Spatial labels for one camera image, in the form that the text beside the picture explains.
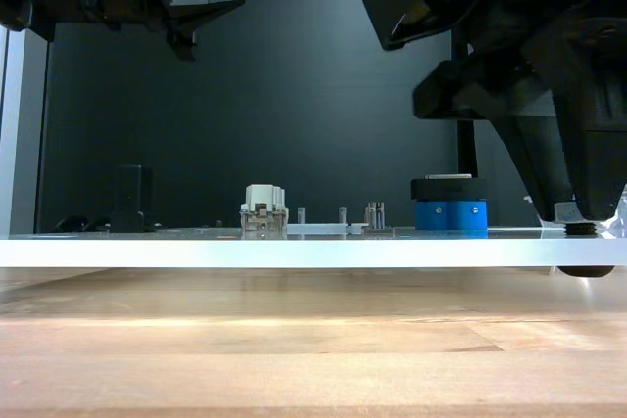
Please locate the threaded stud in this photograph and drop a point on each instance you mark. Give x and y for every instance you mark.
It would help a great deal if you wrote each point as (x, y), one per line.
(581, 228)

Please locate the round black block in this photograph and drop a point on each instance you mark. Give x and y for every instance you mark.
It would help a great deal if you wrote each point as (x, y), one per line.
(448, 189)

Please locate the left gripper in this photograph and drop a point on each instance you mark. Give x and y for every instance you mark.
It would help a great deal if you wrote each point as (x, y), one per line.
(181, 21)

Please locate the beige many-pin connector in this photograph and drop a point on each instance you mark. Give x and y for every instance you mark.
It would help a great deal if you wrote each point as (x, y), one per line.
(264, 212)

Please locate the blue socket block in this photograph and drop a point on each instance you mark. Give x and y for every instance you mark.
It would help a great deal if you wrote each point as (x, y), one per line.
(467, 216)
(431, 216)

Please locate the tall black block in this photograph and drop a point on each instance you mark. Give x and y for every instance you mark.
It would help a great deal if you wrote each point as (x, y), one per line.
(132, 198)

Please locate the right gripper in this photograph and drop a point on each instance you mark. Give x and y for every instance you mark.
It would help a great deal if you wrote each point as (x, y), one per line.
(563, 65)

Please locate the short steel peg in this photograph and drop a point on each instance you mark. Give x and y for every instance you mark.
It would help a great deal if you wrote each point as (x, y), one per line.
(370, 215)
(382, 215)
(301, 219)
(343, 216)

